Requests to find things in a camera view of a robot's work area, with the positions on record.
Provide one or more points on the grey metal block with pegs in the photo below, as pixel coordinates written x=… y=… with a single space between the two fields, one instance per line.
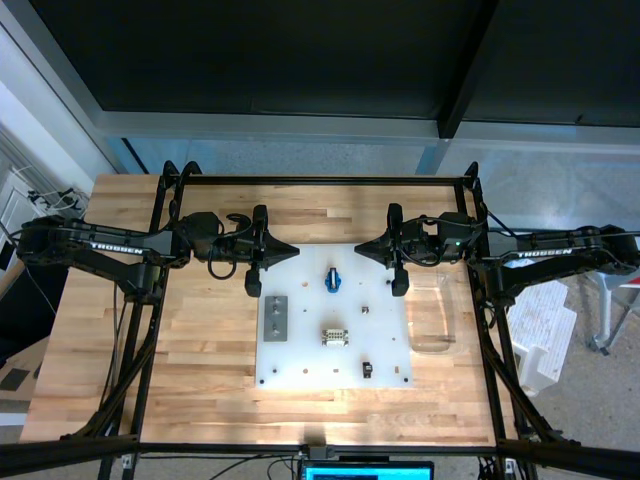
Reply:
x=275 y=320

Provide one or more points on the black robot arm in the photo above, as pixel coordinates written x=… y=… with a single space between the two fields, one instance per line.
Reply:
x=115 y=246
x=545 y=253

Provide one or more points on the blue clamp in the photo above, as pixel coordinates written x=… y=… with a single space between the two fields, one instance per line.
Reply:
x=332 y=281

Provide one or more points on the brown cardboard box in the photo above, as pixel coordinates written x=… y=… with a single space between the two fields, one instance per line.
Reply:
x=30 y=360

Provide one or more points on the grey metal cart leg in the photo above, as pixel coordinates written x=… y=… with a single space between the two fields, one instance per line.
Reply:
x=605 y=320

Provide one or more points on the black table frame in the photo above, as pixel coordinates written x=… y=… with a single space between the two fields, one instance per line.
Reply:
x=320 y=179

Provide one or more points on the screen with blue edge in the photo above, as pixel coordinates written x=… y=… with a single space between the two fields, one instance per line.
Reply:
x=365 y=472

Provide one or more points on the beige HAN10E connector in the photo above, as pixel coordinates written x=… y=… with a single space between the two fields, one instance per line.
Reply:
x=335 y=333

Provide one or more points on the black connector housing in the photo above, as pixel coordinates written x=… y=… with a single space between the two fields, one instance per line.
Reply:
x=367 y=369

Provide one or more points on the white plastic board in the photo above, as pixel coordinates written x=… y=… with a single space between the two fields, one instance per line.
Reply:
x=310 y=350

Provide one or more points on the black upright post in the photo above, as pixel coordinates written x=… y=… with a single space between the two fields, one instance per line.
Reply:
x=465 y=70

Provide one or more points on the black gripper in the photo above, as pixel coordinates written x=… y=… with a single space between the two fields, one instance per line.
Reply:
x=240 y=249
x=417 y=245

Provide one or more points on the black table-level camera box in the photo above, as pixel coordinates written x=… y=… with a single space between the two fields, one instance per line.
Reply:
x=320 y=452

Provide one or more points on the clear plastic tub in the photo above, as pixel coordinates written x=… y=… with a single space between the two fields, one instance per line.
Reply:
x=432 y=325

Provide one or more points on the white styrofoam block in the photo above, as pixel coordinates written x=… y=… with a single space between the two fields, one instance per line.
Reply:
x=540 y=325

